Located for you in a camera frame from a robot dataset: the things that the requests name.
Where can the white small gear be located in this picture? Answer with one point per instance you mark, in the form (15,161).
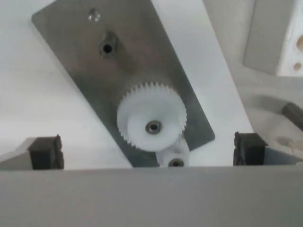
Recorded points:
(183,153)

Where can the white peg holder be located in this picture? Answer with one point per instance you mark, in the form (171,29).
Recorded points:
(265,35)

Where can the white medium gear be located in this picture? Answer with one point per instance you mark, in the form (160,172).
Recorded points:
(144,106)

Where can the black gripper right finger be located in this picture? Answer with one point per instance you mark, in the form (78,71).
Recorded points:
(249,151)

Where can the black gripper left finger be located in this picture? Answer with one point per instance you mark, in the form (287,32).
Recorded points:
(46,153)

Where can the white task board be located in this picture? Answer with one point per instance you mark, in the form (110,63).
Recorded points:
(35,94)

